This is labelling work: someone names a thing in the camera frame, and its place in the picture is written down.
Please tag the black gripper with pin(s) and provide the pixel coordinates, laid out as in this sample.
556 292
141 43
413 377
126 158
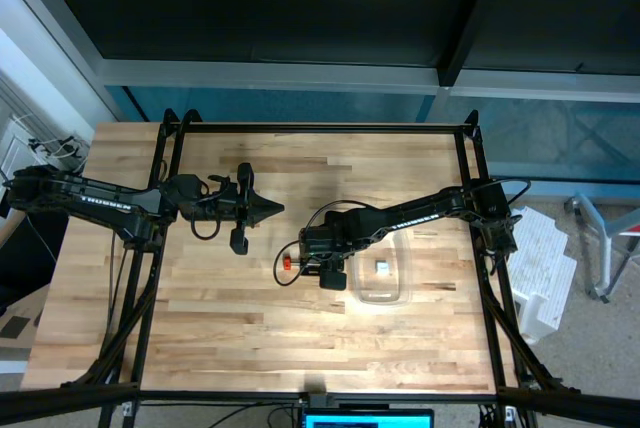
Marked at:
240 243
333 280

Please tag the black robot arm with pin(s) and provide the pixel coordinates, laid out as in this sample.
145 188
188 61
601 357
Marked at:
100 198
425 213

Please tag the clear plastic tub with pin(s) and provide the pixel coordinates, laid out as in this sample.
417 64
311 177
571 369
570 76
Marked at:
370 298

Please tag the black clamp with red knob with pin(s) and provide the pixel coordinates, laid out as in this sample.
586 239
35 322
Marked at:
287 262

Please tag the small white block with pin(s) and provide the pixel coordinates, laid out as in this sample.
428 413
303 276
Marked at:
383 267

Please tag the laptop with blue screen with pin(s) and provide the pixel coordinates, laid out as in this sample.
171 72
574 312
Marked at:
365 420

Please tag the white power strip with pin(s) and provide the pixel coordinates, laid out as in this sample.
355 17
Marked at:
50 148

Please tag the flat tan cardboard box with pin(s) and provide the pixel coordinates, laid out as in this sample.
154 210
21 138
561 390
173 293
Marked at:
30 305

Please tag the grey metal chair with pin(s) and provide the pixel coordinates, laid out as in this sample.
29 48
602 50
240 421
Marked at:
605 258

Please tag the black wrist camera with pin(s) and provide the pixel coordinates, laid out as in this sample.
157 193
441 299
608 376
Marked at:
315 240

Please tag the small black camera mount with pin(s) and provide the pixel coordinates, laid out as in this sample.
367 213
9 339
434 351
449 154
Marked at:
320 399

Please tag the black aluminium frame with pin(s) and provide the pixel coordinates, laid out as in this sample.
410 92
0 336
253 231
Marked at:
75 395

